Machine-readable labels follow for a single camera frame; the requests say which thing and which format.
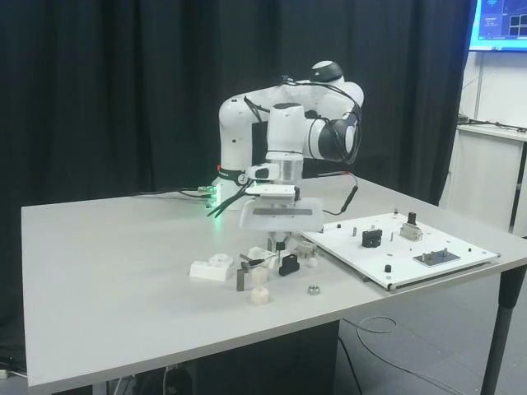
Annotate black curtain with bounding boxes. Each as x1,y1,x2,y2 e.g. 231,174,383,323
0,0,479,374

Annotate thin black rod on wire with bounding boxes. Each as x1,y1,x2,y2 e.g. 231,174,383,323
338,180,360,215

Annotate grey cable on floor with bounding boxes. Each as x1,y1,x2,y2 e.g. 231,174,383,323
340,314,483,395

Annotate blue screen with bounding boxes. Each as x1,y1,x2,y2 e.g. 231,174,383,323
469,0,527,53

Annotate white peg holder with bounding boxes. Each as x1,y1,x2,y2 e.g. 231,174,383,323
246,245,273,269

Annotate white task board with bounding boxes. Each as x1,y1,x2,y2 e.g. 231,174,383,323
297,209,502,293

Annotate white block holder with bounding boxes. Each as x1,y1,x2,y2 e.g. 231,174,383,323
189,257,234,282

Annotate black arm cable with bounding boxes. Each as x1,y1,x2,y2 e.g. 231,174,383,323
241,75,365,166

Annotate white cabinet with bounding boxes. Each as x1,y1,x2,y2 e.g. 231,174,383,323
445,122,527,239

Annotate black plug with cable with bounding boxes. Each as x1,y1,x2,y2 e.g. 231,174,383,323
239,253,269,267

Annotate black table leg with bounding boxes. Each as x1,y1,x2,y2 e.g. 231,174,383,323
480,259,523,395

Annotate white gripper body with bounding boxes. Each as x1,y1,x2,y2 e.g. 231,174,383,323
239,197,324,233

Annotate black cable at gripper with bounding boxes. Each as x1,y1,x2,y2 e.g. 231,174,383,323
205,185,250,219

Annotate white medium gear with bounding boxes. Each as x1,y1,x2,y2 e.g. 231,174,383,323
250,287,272,307

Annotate black D-SUB plug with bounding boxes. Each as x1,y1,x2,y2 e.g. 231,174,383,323
278,254,299,277

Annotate black cable on table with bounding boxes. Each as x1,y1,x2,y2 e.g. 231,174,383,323
133,185,219,200

